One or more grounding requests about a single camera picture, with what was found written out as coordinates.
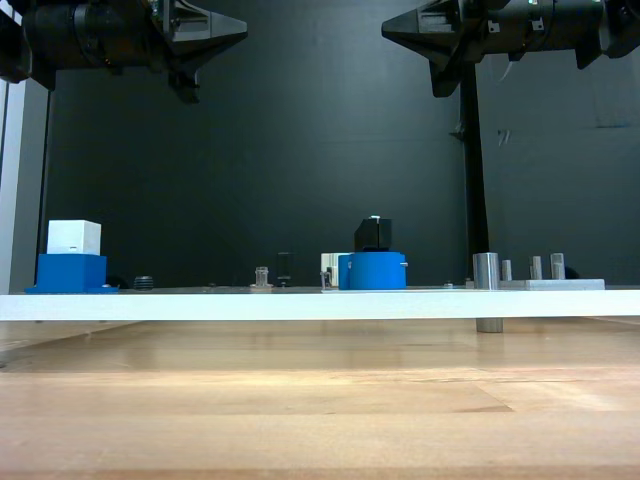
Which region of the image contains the large steel cylinder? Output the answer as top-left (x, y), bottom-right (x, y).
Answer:
top-left (472, 252), bottom-right (503, 334)

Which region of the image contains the black block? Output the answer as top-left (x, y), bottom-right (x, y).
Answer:
top-left (353, 215), bottom-right (392, 252)

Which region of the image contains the white cube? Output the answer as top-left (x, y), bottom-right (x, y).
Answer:
top-left (47, 218), bottom-right (104, 256)

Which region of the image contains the blue round holder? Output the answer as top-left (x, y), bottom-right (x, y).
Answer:
top-left (338, 251), bottom-right (408, 291)

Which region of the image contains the blue square base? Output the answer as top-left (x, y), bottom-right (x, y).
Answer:
top-left (24, 253), bottom-right (120, 294)

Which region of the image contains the grey metal peg plate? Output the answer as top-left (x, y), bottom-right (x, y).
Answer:
top-left (464, 277), bottom-right (606, 291)

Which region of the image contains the white task board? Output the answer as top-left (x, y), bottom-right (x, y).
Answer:
top-left (0, 285), bottom-right (640, 322)

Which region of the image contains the black aluminium frame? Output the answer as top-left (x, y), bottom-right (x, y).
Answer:
top-left (455, 62), bottom-right (495, 282)

